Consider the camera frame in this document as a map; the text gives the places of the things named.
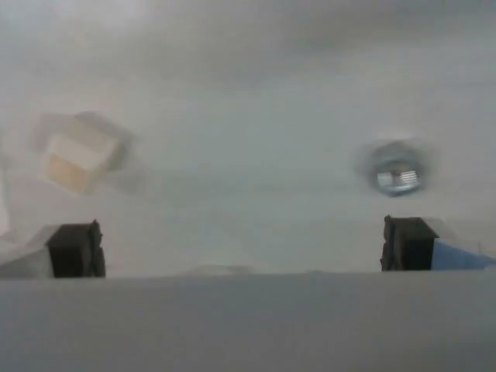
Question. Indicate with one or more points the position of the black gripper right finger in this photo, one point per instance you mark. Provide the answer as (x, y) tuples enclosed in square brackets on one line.
[(410, 248)]

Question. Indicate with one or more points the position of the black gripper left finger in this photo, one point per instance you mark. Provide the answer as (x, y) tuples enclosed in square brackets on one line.
[(73, 252)]

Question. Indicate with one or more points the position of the metal hex nut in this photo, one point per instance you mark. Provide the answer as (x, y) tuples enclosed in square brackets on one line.
[(377, 159)]

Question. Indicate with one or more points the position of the small white holder block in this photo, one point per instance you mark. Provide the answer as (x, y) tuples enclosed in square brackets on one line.
[(81, 155)]

